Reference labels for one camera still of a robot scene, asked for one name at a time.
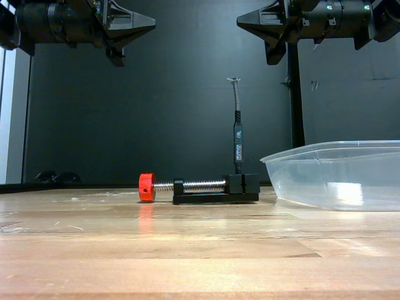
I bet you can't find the clear plastic container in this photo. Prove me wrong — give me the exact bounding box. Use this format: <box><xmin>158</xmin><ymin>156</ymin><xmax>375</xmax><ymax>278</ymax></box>
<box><xmin>259</xmin><ymin>139</ymin><xmax>400</xmax><ymax>213</ymax></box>

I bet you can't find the black clamp with orange knob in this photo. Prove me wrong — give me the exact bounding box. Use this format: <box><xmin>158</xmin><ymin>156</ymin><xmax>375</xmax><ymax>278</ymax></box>
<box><xmin>138</xmin><ymin>172</ymin><xmax>261</xmax><ymax>206</ymax></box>

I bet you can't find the black upright post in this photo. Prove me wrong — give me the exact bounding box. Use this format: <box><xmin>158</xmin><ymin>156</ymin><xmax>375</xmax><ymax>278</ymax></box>
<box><xmin>282</xmin><ymin>42</ymin><xmax>306</xmax><ymax>148</ymax></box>

